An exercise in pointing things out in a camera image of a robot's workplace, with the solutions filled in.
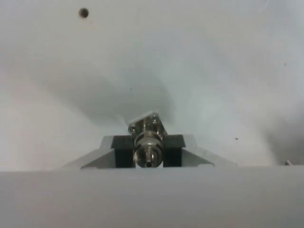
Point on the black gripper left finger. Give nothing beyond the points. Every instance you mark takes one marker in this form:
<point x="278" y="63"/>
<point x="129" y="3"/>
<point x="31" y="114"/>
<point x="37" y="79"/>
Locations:
<point x="122" y="152"/>

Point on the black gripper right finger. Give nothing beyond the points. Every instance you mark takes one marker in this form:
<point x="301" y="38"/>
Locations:
<point x="172" y="152"/>

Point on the metal BNC plug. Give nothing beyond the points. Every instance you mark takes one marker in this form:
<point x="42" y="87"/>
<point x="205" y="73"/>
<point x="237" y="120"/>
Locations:
<point x="149" y="149"/>

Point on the white task board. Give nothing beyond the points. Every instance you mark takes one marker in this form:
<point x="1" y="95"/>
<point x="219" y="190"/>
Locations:
<point x="152" y="59"/>

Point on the metal square peg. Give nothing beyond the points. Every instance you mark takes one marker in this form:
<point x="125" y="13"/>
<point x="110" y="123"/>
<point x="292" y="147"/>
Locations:
<point x="287" y="162"/>

